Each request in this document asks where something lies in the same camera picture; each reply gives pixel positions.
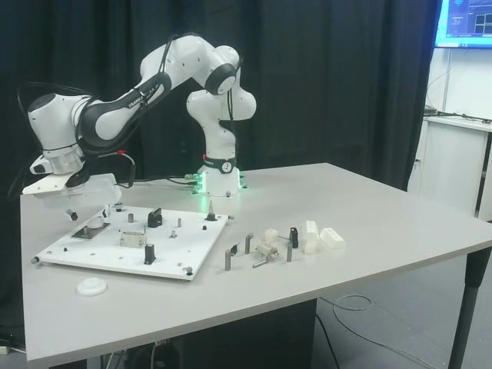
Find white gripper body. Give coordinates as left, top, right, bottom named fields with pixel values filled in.
left=36, top=173, right=121, bottom=211

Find white large gear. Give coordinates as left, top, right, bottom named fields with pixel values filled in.
left=76, top=277, right=109, bottom=297

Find thin black rod red tag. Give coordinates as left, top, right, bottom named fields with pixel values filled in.
left=116, top=148, right=138, bottom=190

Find white task board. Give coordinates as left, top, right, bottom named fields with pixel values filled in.
left=31, top=202, right=235, bottom=278

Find small white peg holder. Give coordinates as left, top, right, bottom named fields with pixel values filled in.
left=255, top=241, right=279, bottom=263

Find black plug with thin pin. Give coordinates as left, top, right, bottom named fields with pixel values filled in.
left=278, top=227, right=301, bottom=249

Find long white holder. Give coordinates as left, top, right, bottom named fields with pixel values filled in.
left=303, top=219, right=321, bottom=242

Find wide white holder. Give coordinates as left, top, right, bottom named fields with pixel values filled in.
left=319, top=227, right=347, bottom=251

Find black curtain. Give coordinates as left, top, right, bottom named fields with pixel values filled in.
left=0, top=0, right=444, bottom=347

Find white cabinet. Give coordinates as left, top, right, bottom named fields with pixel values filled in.
left=407, top=114, right=492, bottom=223

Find black table leg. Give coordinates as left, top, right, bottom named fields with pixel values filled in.
left=447, top=245, right=492, bottom=369

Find blue screen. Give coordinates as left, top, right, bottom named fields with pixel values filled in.
left=434, top=0, right=492, bottom=50

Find black base cables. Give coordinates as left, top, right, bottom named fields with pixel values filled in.
left=134, top=173, right=203, bottom=190

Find grey floor cable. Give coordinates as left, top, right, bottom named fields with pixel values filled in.
left=332, top=294, right=462, bottom=369

